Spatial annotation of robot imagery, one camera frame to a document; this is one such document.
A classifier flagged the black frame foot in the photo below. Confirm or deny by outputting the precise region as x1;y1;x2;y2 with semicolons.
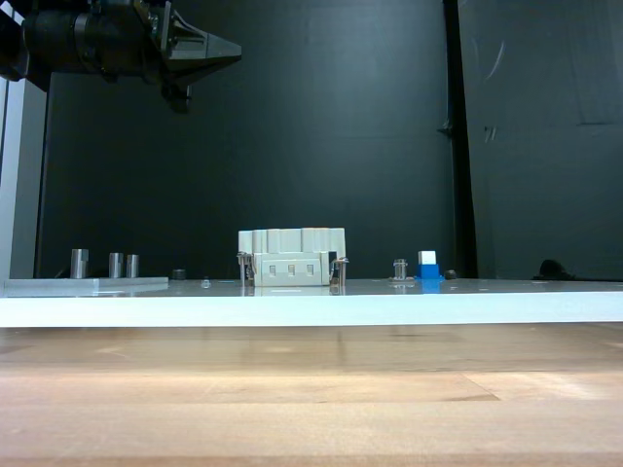
537;259;578;281

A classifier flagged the blue socket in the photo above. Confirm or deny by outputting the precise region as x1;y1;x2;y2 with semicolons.
416;262;444;283

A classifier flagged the white board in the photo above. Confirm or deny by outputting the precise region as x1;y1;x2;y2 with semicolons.
0;277;623;328

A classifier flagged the thick metal bar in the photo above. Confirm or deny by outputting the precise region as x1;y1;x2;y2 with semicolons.
71;248;91;279

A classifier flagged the beige connector base housing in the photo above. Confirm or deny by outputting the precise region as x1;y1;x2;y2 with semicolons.
237;227;350;288

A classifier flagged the black pillar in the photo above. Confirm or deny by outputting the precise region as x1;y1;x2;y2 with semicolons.
440;0;482;279

